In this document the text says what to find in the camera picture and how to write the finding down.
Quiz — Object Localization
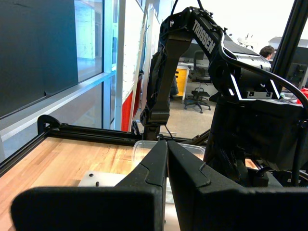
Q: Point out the person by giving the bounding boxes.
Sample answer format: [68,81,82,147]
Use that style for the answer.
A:
[259,45,277,69]

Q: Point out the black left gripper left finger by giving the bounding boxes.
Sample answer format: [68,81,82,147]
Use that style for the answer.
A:
[11,140,168,231]

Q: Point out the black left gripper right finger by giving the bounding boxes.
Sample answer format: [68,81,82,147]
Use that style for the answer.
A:
[167,141,308,231]

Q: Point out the black office chair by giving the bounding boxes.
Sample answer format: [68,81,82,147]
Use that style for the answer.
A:
[184,50,217,114]

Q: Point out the white partition with red base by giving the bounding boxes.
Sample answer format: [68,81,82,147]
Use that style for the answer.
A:
[121,3,161,132]

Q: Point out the white task board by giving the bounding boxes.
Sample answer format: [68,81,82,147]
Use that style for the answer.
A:
[77,170,180,231]

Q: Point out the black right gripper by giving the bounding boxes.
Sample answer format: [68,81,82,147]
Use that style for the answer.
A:
[203,97,308,174]

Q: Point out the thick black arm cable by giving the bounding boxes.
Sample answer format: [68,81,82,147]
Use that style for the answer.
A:
[218,26,308,109]

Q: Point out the black aluminium table frame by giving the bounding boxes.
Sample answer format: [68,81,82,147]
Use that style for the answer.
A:
[0,0,308,188]

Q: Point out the yellow drawer cabinet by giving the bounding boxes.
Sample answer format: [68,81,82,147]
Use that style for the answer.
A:
[175,68,191,97]

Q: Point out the large window with dark panel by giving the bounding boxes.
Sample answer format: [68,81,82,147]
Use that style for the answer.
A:
[0,0,121,169]

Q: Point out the black computer monitor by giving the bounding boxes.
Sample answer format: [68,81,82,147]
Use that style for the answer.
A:
[287,47,308,90]

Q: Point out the clear plastic tub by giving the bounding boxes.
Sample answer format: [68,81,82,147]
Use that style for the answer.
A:
[131,141,206,170]

